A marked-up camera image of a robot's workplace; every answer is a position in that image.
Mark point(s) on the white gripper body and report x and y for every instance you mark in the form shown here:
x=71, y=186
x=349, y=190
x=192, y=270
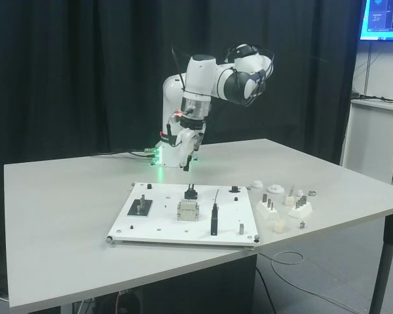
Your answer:
x=186, y=140

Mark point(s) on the black D-SUB plug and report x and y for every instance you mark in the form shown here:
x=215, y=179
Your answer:
x=190, y=193

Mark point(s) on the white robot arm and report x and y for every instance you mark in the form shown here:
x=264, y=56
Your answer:
x=196, y=73

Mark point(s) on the thin black rod red tag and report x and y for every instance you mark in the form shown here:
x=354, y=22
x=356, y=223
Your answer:
x=166, y=137

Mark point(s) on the grey waterproof plug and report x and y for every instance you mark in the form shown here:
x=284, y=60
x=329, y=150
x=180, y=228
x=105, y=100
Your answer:
x=187, y=212

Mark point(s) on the white task board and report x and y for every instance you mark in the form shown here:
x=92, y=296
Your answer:
x=170, y=225

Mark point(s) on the white small gear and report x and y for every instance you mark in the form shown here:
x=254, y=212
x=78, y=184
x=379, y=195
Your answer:
x=257, y=184

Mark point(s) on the metal square peg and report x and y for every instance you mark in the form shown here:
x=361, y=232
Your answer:
x=241, y=229

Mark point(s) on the white large gear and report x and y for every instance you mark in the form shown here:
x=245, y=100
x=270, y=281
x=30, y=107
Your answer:
x=275, y=189

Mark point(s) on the white long peg holder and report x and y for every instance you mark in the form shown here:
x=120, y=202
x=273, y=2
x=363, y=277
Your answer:
x=268, y=212

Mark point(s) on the small grey corner ball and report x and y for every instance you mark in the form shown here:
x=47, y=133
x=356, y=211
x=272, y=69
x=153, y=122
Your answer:
x=257, y=237
x=109, y=239

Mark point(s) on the white small peg holder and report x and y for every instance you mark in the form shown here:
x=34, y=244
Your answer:
x=289, y=199

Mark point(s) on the white cube holder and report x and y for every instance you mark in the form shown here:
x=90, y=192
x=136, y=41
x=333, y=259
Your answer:
x=280, y=227

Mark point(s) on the white medium gear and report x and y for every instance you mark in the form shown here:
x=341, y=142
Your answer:
x=299, y=192

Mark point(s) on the white wide peg holder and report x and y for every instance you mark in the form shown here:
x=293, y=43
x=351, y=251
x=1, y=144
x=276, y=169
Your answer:
x=301, y=212

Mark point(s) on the black curtains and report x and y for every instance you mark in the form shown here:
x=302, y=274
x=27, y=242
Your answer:
x=85, y=65

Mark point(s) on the metal BNC plug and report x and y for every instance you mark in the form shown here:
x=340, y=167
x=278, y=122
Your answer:
x=312, y=192

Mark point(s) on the small metal bolt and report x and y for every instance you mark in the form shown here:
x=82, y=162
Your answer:
x=302, y=225

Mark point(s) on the white cabinet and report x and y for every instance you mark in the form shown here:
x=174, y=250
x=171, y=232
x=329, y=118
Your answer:
x=373, y=140

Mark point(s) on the black table leg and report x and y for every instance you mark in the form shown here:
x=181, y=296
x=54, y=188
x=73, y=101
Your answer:
x=384, y=261

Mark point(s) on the blue screen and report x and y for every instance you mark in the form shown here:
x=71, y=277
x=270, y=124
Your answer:
x=384, y=19

